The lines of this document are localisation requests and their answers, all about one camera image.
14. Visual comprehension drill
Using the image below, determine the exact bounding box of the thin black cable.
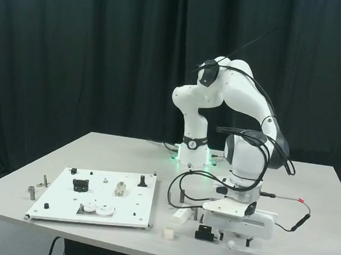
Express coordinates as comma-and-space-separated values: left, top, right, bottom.
145, 138, 182, 154

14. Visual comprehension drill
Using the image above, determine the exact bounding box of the black curtain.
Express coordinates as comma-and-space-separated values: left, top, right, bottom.
0, 0, 341, 198

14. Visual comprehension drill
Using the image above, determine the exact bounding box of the white task board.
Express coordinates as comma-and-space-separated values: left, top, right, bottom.
22, 163, 158, 231

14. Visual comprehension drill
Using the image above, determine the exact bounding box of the white large gear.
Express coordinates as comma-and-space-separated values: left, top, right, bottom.
94, 203, 115, 218

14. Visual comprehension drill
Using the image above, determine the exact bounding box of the white peg holder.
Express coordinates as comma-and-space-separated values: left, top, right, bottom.
171, 207, 191, 224

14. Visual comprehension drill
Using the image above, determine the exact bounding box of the small white block part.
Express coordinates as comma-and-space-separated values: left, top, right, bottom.
161, 226, 176, 241

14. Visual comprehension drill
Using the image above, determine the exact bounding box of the grey cable with connector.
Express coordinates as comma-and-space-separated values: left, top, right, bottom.
210, 153, 226, 168

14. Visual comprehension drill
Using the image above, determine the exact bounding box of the thin black cable tie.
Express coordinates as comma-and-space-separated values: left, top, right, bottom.
218, 18, 288, 66

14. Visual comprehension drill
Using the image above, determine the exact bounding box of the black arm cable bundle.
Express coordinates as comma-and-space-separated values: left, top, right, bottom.
166, 55, 305, 218

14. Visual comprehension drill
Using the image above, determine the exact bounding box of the white medium gear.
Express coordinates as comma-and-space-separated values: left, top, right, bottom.
82, 202, 97, 216

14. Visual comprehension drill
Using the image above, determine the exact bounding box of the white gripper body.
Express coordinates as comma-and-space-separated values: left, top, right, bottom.
200, 206, 279, 241

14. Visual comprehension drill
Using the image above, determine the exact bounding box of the black D-SUB plug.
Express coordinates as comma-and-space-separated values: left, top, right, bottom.
194, 223, 217, 241

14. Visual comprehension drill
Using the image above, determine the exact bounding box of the black cable under table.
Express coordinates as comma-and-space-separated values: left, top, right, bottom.
48, 235, 65, 255

